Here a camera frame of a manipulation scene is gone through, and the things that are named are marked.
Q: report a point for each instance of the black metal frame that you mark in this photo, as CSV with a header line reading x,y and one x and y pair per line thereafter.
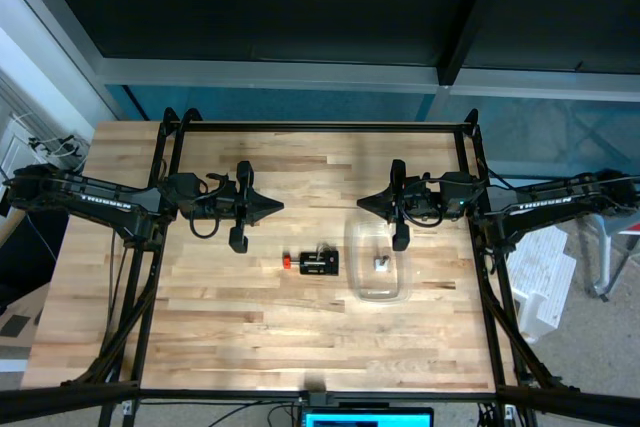
x,y
60,399

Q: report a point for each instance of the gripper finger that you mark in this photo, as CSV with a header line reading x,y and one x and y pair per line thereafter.
x,y
260,200
382,210
259,212
382,198

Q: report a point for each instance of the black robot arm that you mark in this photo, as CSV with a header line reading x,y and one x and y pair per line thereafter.
x,y
100,194
545,206

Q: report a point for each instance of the white foam block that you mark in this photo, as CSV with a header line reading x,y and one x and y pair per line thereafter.
x,y
380,268

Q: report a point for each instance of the black clamp with red knob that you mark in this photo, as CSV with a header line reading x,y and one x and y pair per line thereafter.
x,y
320,269

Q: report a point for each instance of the clear plastic tub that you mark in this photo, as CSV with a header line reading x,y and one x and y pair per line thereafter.
x,y
380,292

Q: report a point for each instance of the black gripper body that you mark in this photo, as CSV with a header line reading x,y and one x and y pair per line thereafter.
x,y
227,202
420,202

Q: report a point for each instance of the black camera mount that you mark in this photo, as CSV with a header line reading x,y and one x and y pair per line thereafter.
x,y
315,396

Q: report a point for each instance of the grey metal chair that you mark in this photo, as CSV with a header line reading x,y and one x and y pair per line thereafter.
x,y
600,272

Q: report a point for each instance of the cardboard box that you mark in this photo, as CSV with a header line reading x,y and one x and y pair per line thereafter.
x,y
30,302

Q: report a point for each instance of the blue laptop screen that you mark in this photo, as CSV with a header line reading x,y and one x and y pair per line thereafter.
x,y
365,419

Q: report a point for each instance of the white plastic step stool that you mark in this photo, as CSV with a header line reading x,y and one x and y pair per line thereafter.
x,y
545,287

